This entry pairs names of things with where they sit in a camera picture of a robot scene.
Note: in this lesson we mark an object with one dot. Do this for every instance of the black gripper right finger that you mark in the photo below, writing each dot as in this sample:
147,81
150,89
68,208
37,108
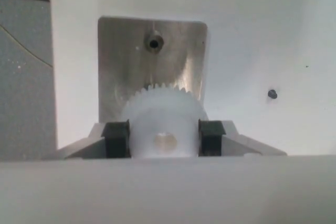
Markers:
211,140

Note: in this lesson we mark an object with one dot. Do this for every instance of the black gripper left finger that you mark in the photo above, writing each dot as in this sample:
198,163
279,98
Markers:
115,140

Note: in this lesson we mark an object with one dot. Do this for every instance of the white medium gear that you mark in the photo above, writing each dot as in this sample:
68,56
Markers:
164,119

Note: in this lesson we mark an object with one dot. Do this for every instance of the white task board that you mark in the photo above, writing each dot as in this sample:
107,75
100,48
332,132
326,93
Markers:
262,37

